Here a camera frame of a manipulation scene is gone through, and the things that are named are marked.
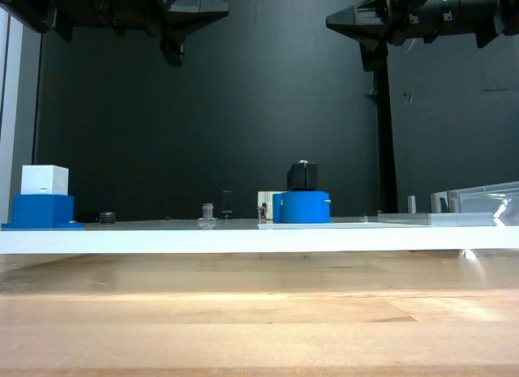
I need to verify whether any small black bar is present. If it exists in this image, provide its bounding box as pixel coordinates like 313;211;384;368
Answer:
221;190;234;221

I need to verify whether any blue square base mount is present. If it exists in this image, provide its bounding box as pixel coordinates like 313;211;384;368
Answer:
1;194;85;231

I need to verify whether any white task board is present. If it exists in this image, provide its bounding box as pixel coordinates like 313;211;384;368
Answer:
0;217;519;255

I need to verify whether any white cube block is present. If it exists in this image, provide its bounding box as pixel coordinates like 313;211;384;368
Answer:
19;164;70;197

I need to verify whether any grey metal plate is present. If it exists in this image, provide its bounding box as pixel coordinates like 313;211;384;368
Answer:
376;212;496;227

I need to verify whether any clear plastic fitting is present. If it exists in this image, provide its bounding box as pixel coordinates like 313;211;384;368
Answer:
197;203;219;224

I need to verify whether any black connector block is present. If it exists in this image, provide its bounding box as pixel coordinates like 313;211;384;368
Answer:
286;161;318;191

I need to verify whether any light grey frame upright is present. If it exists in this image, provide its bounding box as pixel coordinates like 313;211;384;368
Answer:
0;6;41;224

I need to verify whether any black frame post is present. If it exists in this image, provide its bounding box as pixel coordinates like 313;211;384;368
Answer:
364;64;401;214

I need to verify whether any white flat plastic plate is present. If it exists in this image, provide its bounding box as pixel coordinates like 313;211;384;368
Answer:
257;221;431;231

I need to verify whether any white connector housing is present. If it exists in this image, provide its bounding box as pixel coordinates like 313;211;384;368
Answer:
257;191;285;222

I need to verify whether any clear plastic tub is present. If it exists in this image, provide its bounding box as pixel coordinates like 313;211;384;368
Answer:
429;181;519;287

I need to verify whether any blue round holder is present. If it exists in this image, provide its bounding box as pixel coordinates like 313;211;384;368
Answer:
272;190;332;225

